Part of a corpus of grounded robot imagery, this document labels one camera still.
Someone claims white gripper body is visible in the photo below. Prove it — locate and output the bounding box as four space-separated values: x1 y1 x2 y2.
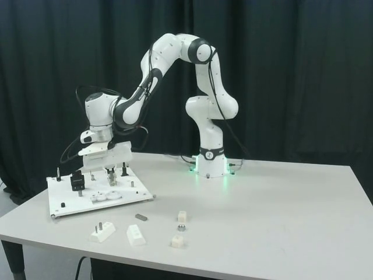
81 141 132 173

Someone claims white peg holder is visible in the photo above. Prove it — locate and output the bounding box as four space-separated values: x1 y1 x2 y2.
88 222 117 243
126 223 151 247

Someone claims grey rectangular connector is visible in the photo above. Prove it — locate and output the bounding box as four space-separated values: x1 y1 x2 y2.
105 171 119 187

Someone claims black D-SUB plug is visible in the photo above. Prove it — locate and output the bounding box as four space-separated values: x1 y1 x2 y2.
69 171 86 192

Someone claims white task board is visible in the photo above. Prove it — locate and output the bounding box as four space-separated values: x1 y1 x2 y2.
46 166 156 219

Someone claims black table leg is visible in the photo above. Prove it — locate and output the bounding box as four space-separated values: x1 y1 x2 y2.
0 240 24 280

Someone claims black control cabinet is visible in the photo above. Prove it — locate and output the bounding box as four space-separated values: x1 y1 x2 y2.
90 255 373 280

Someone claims black curtain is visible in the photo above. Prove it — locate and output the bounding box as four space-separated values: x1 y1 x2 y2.
0 0 373 216

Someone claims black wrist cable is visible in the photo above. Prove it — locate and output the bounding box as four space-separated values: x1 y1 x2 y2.
59 85 123 165

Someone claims black floor cable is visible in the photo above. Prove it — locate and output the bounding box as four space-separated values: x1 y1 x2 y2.
76 255 92 280

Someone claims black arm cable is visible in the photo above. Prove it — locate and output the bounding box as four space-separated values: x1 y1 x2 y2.
139 43 245 176

